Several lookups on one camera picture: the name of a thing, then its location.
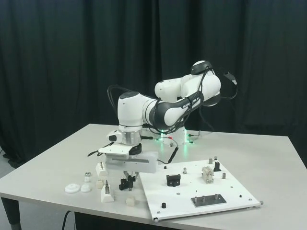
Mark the white low peg holder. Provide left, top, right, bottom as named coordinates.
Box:
left=95, top=162, right=108, bottom=177

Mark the black curtain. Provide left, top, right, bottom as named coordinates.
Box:
left=0, top=0, right=307, bottom=164

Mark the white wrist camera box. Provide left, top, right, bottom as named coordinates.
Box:
left=106, top=130, right=123, bottom=145

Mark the black cable with grey connector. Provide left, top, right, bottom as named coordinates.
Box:
left=222, top=70, right=240, bottom=100

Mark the white large gear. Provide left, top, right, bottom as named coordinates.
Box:
left=64, top=183, right=81, bottom=194

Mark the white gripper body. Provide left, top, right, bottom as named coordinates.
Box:
left=105, top=150, right=159, bottom=174

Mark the white tall peg holder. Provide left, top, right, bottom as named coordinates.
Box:
left=100, top=184, right=115, bottom=203

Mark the black D-SUB plug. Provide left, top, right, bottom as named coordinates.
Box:
left=118, top=177, right=134, bottom=191

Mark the white flat mounting plate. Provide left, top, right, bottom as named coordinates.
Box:
left=98, top=147, right=131, bottom=160

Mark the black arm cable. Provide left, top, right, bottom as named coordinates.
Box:
left=106, top=64, right=215, bottom=135

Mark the white task board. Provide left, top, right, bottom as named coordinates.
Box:
left=139, top=157, right=264, bottom=220

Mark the black table leg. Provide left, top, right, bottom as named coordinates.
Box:
left=0, top=196, right=21, bottom=230

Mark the black floor cable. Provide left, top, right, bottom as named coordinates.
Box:
left=62, top=210, right=74, bottom=230

